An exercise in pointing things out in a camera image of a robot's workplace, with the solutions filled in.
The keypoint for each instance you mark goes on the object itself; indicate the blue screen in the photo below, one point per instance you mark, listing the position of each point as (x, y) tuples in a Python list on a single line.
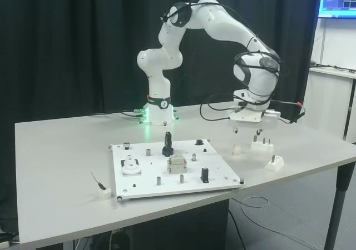
[(338, 0)]

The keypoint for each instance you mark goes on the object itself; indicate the metal round peg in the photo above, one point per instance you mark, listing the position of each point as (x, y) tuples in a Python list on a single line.
[(158, 180), (148, 152), (274, 159)]

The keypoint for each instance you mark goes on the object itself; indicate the grey round waterproof plug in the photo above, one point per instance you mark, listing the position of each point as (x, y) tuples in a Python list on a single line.
[(126, 145)]

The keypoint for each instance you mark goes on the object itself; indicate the black D-SUB plug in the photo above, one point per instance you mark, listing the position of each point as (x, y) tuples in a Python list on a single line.
[(167, 144)]

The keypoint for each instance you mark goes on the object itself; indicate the metal square peg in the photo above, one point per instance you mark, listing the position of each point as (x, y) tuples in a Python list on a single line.
[(264, 141), (181, 179), (255, 139), (269, 143)]

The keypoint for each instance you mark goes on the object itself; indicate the white round peg holder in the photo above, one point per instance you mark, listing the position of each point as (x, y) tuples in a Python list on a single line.
[(275, 165)]

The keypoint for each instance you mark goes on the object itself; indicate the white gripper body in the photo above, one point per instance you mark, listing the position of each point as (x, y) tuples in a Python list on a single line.
[(271, 117)]

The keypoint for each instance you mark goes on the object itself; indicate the black cabinet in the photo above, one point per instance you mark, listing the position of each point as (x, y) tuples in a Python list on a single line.
[(180, 227)]

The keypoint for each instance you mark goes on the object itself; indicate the white large gear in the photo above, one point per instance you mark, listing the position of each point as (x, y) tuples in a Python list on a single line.
[(131, 169)]

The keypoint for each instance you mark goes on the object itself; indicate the white cabinet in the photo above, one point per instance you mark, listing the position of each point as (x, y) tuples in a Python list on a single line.
[(331, 102)]

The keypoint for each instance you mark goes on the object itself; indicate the small white plug holder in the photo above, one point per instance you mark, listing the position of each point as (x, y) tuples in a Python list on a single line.
[(105, 194)]

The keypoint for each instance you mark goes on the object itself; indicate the black table leg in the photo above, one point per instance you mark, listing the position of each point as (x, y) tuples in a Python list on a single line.
[(342, 205)]

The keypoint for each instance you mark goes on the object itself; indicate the white square peg holder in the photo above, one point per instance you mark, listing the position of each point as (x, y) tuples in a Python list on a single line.
[(261, 148)]

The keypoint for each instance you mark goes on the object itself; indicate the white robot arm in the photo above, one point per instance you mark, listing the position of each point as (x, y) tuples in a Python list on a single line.
[(222, 25)]

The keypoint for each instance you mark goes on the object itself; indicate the black curtain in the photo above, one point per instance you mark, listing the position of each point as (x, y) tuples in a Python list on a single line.
[(69, 44)]

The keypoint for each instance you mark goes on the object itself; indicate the white task board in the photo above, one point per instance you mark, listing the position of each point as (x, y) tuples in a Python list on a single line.
[(178, 189)]

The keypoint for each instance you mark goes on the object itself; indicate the black USB plug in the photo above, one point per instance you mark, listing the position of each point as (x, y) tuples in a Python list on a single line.
[(102, 186)]

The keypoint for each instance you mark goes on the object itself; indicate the thin black rod red tag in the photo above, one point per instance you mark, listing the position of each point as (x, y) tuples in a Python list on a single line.
[(286, 103)]

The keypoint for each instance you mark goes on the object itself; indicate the white Ethernet plug holder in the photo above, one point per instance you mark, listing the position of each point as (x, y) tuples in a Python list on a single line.
[(237, 150)]

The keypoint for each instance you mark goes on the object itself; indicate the metal BNC plug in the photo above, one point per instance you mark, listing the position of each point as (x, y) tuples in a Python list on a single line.
[(193, 157)]

